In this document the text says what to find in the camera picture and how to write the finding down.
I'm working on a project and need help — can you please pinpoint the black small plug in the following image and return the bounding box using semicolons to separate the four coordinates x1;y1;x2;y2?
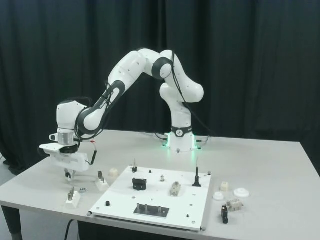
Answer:
221;204;230;224

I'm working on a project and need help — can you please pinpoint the black cable under table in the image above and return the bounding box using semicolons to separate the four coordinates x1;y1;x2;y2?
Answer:
65;219;77;240

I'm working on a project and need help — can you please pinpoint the black table leg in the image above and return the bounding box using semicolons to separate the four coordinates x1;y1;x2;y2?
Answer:
1;206;21;240

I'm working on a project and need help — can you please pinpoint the flat white mounting plate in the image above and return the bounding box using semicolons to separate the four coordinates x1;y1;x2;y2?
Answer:
38;143;78;154

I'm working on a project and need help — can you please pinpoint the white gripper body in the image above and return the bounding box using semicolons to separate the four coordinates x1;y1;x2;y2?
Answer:
48;151;89;174

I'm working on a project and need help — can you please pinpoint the white round peg holder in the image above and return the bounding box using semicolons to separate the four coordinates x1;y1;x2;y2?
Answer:
64;192;82;210

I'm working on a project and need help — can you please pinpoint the white square peg holder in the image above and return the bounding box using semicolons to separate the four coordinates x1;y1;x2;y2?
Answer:
94;171;109;192

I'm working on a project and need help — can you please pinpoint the silver wrist ring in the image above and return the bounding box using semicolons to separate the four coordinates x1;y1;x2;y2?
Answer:
57;132;75;146

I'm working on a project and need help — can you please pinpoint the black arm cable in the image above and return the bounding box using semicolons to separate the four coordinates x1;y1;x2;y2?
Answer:
71;49;211;146

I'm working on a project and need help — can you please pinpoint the black curtain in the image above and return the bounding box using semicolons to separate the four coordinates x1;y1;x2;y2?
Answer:
0;0;320;176

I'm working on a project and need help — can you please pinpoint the white large gear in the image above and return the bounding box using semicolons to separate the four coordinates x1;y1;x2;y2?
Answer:
233;187;251;200

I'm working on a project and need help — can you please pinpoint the white task board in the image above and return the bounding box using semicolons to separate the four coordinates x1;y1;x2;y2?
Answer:
87;164;214;230

